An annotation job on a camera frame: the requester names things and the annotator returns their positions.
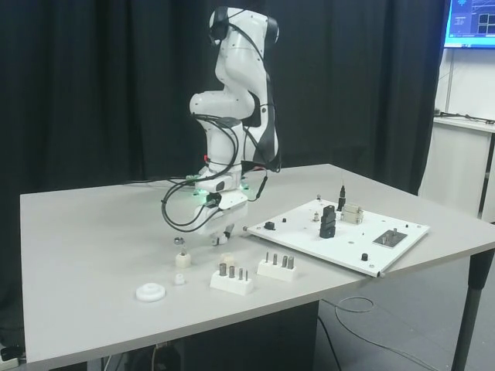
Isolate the white task board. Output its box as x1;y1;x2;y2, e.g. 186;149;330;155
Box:
245;198;432;279

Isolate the white round peg holder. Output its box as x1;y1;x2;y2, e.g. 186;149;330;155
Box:
209;261;258;298

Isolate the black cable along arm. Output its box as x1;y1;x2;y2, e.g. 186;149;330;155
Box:
207;21;282;173

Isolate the white large gear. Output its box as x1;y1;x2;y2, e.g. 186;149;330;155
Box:
135;282;167;303

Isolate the black box under table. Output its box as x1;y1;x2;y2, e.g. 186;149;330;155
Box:
180;298;323;371

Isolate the blue screen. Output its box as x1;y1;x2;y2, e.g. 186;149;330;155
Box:
443;0;495;50

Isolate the black cable at arm foot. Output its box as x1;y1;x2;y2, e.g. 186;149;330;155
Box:
125;176;196;186

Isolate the grey floor cable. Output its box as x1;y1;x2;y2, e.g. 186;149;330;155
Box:
333;295;459;365

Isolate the white square peg holder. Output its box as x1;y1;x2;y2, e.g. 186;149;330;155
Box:
256;250;299;284

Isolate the black looped gripper cable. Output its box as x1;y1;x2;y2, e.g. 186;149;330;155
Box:
161;127;248;233

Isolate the black curtain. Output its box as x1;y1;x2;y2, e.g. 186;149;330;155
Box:
0;0;446;333

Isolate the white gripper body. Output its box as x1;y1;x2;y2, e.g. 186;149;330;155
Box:
195;202;249;237

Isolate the black table leg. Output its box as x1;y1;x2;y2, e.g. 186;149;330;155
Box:
451;251;487;371

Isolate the black D-SUB plug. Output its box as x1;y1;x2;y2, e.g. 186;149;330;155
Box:
318;206;338;239

